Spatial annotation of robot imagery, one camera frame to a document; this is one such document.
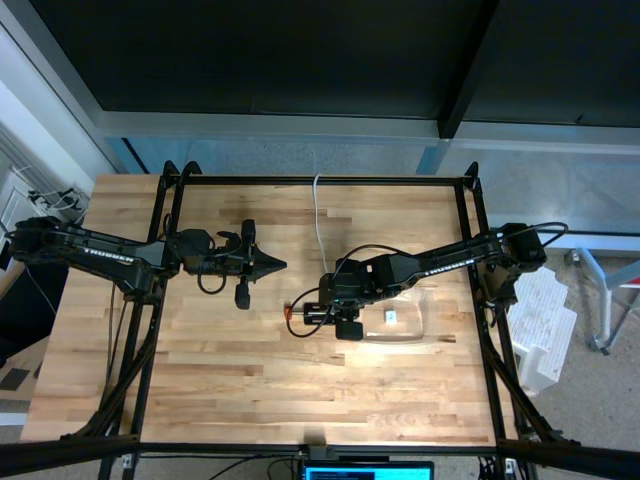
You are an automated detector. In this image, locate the grey metal chair base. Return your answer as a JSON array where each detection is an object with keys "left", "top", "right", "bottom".
[{"left": 564, "top": 247, "right": 640, "bottom": 357}]

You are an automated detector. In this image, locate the black wall post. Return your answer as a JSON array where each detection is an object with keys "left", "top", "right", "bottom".
[{"left": 438, "top": 0, "right": 501, "bottom": 140}]

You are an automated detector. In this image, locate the white foam block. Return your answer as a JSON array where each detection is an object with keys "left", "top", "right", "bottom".
[{"left": 507, "top": 266, "right": 570, "bottom": 397}]

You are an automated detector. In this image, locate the white power cord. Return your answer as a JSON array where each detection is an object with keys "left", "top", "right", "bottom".
[{"left": 312, "top": 172, "right": 332, "bottom": 276}]

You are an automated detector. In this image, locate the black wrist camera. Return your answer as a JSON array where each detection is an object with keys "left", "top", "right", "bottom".
[{"left": 319, "top": 272, "right": 362, "bottom": 303}]

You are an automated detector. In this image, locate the black braided cable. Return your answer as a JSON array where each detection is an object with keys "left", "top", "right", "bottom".
[{"left": 196, "top": 269, "right": 227, "bottom": 295}]

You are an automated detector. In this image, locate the black clamp with red knob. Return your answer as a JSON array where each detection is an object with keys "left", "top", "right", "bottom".
[{"left": 283, "top": 301, "right": 335, "bottom": 324}]

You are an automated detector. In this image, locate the black metal frame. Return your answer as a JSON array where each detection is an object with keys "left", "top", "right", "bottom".
[{"left": 0, "top": 159, "right": 640, "bottom": 480}]

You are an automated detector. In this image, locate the laptop screen with blue edge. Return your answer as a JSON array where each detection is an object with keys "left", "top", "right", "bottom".
[{"left": 301, "top": 460, "right": 435, "bottom": 480}]

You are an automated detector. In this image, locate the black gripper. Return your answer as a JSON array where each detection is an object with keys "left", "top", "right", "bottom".
[
  {"left": 214, "top": 218, "right": 289, "bottom": 312},
  {"left": 330, "top": 299, "right": 365, "bottom": 343}
]

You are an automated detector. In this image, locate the clear plastic tub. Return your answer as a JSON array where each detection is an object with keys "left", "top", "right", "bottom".
[{"left": 360, "top": 287, "right": 435, "bottom": 347}]

